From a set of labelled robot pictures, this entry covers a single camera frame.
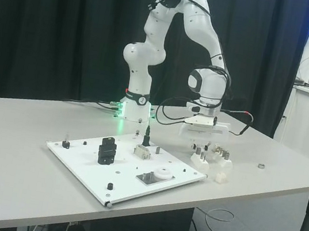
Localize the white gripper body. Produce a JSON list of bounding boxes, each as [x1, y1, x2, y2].
[[178, 116, 234, 147]]

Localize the white large gear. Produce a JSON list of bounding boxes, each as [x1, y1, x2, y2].
[[153, 165, 173, 181]]

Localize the white peg holder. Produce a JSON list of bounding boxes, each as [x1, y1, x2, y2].
[[209, 152, 236, 178], [189, 151, 211, 171]]

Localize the small white block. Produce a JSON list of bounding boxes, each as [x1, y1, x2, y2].
[[214, 172, 228, 186]]

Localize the black D-SUB plug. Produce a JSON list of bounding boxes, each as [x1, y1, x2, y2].
[[96, 136, 120, 168]]

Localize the white cabinet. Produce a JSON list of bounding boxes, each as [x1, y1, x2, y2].
[[269, 80, 309, 167]]

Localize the black control box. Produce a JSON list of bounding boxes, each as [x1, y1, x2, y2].
[[79, 191, 196, 231]]

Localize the white task board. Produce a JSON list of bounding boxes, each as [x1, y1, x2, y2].
[[37, 119, 211, 222]]

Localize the small upright metal plug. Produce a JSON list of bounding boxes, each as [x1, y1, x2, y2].
[[61, 130, 73, 150]]

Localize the black curtains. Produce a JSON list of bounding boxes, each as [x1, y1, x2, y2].
[[0, 0, 309, 231]]

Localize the black upright cable plug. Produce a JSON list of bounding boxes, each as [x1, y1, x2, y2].
[[141, 116, 155, 148]]

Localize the black looped cable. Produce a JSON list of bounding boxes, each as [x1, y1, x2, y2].
[[154, 95, 195, 132]]

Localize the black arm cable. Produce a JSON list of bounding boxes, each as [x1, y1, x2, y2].
[[135, 0, 245, 110]]

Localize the black base cable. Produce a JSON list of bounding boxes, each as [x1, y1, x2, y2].
[[67, 95, 124, 114]]

